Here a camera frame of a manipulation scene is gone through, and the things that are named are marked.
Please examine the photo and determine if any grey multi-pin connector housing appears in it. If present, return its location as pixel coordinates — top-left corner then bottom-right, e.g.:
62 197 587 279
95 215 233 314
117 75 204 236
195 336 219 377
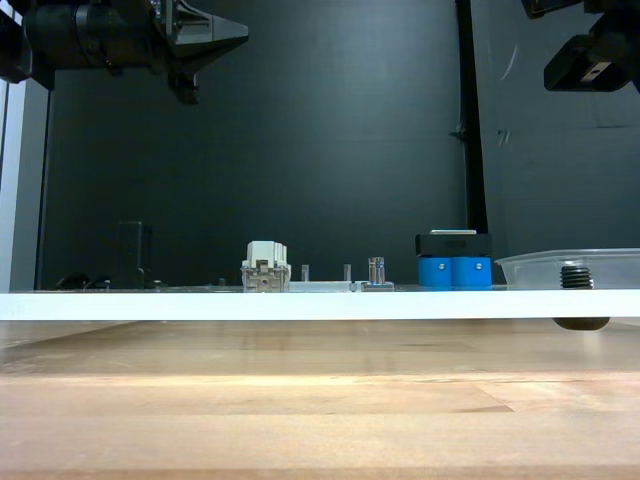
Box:
239 239 293 294

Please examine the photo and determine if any clear plastic tub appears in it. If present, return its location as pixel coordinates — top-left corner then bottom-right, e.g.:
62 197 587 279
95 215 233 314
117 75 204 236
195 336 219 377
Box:
494 247 640 291

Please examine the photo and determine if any black clamp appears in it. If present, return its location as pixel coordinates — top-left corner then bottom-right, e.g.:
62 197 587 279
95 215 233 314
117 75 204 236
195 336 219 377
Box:
110 219 157 289

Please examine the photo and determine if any black threaded screw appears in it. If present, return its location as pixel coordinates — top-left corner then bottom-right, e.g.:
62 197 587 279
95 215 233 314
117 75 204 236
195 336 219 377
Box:
559 264 597 291

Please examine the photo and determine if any blue and black D-sub socket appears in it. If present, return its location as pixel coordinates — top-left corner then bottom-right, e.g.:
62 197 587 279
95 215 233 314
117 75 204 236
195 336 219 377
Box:
414 228 494 291

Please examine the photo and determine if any black rubber foot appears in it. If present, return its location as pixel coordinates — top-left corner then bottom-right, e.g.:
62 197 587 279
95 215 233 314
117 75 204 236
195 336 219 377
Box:
551 315 612 332

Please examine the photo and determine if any white task board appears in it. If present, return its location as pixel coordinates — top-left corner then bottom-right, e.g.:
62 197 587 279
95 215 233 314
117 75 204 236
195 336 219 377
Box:
0 284 640 322

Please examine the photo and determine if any small metal socket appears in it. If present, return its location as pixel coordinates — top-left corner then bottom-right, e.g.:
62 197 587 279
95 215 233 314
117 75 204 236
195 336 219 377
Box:
360 255 397 293

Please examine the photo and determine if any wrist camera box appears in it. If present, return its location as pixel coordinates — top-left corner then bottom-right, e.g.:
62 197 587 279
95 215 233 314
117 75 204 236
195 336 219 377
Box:
519 0 569 20

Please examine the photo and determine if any black wall post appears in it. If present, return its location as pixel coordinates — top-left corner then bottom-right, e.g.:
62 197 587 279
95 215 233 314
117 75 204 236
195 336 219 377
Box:
451 0 490 235

